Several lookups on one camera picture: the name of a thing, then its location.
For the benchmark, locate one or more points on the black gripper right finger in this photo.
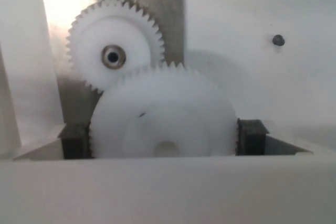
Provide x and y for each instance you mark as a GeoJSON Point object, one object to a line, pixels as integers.
{"type": "Point", "coordinates": [252, 140]}

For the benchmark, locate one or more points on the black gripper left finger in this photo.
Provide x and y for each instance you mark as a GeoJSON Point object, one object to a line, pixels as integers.
{"type": "Point", "coordinates": [76, 142]}

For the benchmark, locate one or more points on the white large gear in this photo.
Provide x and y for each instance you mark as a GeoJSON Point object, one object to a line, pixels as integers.
{"type": "Point", "coordinates": [170, 108]}

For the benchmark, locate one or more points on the white medium gear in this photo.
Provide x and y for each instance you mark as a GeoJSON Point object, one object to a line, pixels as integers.
{"type": "Point", "coordinates": [110, 32]}

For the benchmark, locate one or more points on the white task board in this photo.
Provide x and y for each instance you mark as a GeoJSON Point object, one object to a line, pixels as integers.
{"type": "Point", "coordinates": [249, 11]}

